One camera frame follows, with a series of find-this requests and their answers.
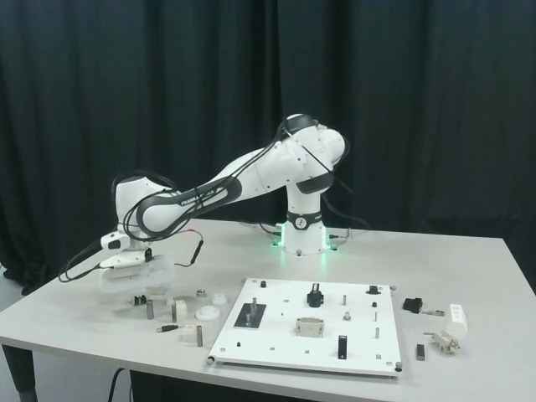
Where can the metal square peg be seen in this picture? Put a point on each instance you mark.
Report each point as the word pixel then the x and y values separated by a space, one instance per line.
pixel 420 352

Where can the black D-SUB plug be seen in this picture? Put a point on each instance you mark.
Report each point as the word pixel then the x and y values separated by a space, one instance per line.
pixel 413 304

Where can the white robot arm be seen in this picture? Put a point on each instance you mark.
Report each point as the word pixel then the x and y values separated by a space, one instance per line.
pixel 272 163

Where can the white medium gear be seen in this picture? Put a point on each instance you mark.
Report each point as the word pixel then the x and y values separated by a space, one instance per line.
pixel 218 299

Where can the white holder with three holes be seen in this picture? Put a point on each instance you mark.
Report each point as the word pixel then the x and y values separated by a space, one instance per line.
pixel 456 318

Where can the black USB plug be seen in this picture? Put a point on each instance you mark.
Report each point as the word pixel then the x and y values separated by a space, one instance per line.
pixel 167 328

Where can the small grey plug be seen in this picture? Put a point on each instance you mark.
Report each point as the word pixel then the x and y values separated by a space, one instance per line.
pixel 433 312

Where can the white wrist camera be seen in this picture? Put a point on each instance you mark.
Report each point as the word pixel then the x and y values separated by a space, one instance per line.
pixel 113 243

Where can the white large gear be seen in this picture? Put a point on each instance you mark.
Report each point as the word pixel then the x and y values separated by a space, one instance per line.
pixel 207 313

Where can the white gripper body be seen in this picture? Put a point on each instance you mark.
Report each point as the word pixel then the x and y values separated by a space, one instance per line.
pixel 138 278

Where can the black curtain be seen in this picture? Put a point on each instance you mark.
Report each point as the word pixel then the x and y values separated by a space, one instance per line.
pixel 125 84

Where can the small white holder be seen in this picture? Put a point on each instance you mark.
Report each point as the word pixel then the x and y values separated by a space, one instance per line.
pixel 188 334
pixel 181 309

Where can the dark grey table leg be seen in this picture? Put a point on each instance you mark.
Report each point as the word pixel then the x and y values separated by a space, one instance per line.
pixel 19 377

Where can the white task board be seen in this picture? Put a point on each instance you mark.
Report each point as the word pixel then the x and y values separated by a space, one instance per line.
pixel 293 335

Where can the beige waterproof plug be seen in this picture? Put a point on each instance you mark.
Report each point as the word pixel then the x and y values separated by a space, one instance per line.
pixel 446 340

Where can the metal round peg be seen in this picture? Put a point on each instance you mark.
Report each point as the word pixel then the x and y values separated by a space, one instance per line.
pixel 150 310
pixel 199 336
pixel 172 314

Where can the metal bolt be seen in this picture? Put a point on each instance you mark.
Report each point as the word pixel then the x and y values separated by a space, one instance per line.
pixel 201 292

